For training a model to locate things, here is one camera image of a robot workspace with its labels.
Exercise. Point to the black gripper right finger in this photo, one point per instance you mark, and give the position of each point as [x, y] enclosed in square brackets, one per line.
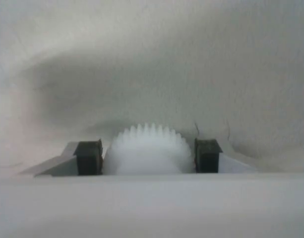
[206, 156]

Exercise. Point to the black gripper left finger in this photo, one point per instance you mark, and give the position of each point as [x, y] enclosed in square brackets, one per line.
[88, 158]

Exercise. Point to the white medium gear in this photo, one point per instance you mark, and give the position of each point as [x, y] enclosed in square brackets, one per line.
[149, 151]

